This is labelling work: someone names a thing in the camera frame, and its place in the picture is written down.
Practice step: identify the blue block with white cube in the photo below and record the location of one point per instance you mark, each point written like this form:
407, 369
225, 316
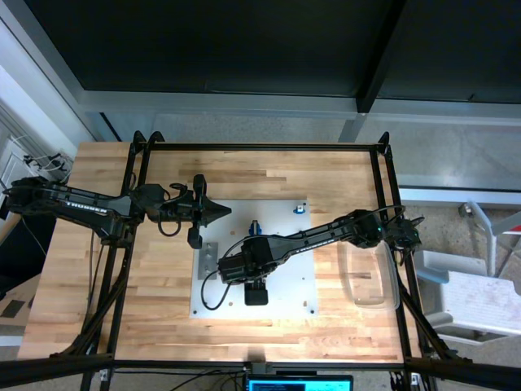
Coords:
299, 209

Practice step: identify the white board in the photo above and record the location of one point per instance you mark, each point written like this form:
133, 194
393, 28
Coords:
285, 285

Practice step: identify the blue-lit screen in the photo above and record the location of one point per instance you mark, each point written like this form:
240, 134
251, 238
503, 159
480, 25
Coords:
297, 385

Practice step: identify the blue and black plug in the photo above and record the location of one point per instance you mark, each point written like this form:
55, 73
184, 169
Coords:
254, 228

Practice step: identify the black metal frame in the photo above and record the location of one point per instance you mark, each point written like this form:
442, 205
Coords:
382, 183

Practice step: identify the white cart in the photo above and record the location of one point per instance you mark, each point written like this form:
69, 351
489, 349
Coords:
472, 297

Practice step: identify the clear plastic tub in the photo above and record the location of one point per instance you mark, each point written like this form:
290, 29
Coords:
368, 277

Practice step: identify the grey aluminium partition frame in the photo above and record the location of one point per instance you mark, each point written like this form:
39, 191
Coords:
244, 102

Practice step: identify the grey metal stand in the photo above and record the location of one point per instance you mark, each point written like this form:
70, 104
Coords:
480, 216

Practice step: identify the black vertical post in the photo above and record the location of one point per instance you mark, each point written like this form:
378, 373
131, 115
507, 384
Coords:
378, 61

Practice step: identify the grey metal plate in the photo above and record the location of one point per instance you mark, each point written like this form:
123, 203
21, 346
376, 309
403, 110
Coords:
208, 260

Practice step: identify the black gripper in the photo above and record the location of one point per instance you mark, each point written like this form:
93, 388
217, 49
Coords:
198, 209
256, 295

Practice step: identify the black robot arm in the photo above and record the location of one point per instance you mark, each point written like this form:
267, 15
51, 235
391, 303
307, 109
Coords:
309, 238
81, 205

